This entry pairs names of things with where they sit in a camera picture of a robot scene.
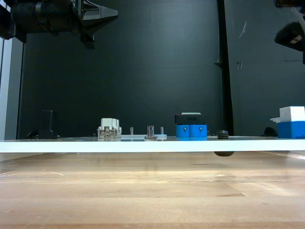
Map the white rj45 connector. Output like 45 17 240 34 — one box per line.
270 106 305 125

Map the grey connector housing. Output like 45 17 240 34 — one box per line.
96 118 122 142

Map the black connector plug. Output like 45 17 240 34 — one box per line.
174 112 208 125

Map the blue connector base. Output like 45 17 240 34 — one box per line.
175 123 208 140

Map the black clamp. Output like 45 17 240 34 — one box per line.
26 109 60 139

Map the blue rj45 socket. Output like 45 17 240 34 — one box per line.
277 121 305 139

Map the aluminium socket block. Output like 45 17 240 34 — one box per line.
120 126 167 142

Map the small metal plug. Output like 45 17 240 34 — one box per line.
144 125 158 142

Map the white plastic board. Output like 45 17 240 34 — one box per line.
0 135 305 153

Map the black vertical post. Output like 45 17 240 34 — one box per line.
215 0 236 137

